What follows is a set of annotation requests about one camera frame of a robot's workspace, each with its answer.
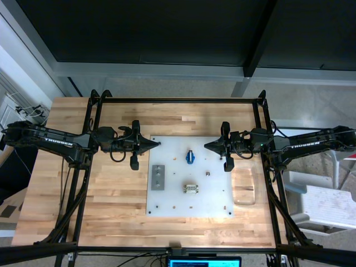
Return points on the blue-edged laptop screen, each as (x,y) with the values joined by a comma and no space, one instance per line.
(203,262)

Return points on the grey metal socket block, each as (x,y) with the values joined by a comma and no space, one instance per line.
(158,178)

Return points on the black room post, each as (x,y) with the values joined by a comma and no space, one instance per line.
(261,36)

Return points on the clear plastic tub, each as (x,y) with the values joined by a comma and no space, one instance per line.
(244,183)

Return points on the grey HAN10-E connector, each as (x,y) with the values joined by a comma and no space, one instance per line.
(189,188)

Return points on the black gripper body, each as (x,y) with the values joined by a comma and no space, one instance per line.
(135,161)
(228,164)

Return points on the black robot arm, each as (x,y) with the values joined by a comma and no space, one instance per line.
(306,144)
(55,142)

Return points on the white chair frame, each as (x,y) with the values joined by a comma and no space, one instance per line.
(333,164)

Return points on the cardboard box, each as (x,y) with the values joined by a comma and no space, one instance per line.
(11,208)

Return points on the white step stool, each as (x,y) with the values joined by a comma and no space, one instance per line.
(325,205)

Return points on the black metal frame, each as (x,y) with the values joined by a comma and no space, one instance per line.
(178,100)

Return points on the black low camera mount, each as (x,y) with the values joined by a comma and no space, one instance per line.
(177,248)

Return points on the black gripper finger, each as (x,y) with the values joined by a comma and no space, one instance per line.
(147,141)
(147,147)
(215,143)
(215,150)

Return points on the blue connector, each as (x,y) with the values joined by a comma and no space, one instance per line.
(190,156)

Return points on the white plastic board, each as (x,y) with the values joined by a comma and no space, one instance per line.
(178,200)

